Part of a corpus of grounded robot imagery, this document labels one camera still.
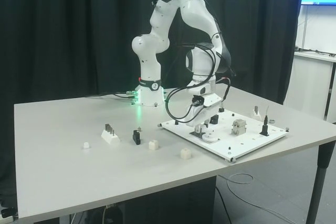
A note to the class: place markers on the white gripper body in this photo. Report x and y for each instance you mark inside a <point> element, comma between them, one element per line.
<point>200,115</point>

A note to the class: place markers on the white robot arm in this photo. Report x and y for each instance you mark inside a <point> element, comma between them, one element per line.
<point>157,24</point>

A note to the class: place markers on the white large gear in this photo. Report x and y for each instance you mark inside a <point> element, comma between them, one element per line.
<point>210,138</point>

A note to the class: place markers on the white small gear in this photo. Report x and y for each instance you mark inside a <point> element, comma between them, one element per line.
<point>86,145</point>

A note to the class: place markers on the black waterproof plug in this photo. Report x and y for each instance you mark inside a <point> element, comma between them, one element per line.
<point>214,119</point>

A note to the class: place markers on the flat white mounting plate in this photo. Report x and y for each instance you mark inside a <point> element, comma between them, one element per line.
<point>211,100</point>

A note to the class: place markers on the metal bolt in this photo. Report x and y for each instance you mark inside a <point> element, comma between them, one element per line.
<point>222,108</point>

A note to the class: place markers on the small white sensor box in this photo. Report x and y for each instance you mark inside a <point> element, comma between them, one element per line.
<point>199,89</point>

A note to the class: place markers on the small white plug holder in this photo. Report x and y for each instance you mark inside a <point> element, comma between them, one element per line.
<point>185,153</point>
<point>153,145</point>

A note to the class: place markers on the white task board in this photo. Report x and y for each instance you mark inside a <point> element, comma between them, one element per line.
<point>249,140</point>

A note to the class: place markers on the black USB plug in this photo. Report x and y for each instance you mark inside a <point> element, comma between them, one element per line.
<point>264,129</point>

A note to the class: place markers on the black D-SUB plug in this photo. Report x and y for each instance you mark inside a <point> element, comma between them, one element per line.
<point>136,136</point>

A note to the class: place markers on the white holder with square pegs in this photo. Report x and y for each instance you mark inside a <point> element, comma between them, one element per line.
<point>110,136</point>

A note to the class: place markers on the white cabinet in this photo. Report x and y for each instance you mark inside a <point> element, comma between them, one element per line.
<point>312,85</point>

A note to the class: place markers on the dark grey table leg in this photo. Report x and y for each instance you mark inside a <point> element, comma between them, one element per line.
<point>321,182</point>

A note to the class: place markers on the black curtain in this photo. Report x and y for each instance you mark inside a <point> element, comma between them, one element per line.
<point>52,37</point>

